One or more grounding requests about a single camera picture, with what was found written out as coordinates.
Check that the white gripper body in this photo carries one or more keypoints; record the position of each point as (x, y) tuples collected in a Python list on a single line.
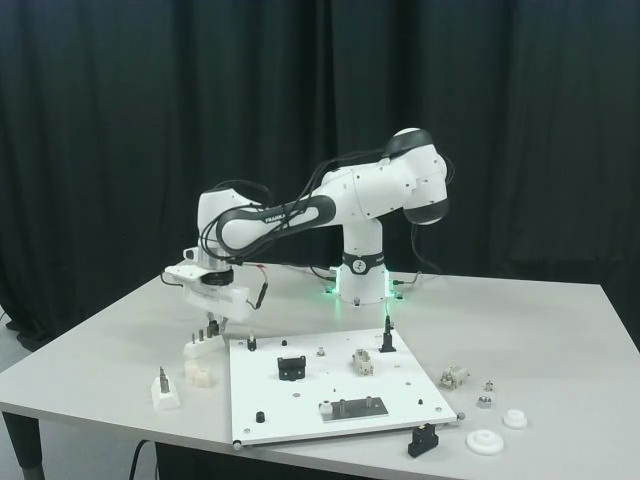
[(215, 300)]

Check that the thick metal square peg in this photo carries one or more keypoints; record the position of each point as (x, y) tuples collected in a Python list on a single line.
[(215, 332)]

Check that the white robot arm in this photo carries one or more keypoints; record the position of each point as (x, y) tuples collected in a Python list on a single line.
[(365, 190)]

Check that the white square peg holder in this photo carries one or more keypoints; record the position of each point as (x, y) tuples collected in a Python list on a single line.
[(202, 347)]

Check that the tall metal round peg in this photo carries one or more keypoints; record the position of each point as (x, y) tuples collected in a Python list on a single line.
[(161, 380)]

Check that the short metal round peg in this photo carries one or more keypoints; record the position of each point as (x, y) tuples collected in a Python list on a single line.
[(168, 386)]

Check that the white round peg holder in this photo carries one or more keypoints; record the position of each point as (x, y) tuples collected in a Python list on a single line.
[(165, 400)]

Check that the flat white mounting plate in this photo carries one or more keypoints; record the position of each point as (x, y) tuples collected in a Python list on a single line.
[(182, 272)]

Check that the white task board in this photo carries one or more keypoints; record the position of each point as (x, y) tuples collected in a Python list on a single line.
[(325, 390)]

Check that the white small gear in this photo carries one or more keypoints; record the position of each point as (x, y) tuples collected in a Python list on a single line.
[(326, 408)]

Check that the black table leg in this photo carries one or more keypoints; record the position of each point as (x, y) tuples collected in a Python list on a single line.
[(22, 445)]

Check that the black curtain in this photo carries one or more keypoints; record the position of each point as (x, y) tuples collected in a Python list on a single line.
[(100, 100)]

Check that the beige waterproof plug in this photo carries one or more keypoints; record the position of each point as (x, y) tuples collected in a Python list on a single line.
[(454, 377)]

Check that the metal bolt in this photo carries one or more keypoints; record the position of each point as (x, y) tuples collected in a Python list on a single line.
[(484, 401)]

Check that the metal BNC plug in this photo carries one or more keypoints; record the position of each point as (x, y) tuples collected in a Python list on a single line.
[(489, 386)]

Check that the white large gear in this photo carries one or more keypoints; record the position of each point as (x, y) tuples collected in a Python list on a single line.
[(485, 442)]

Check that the white medium gear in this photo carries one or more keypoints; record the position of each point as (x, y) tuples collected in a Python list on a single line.
[(515, 419)]

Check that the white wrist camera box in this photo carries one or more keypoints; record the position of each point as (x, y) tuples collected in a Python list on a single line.
[(191, 253)]

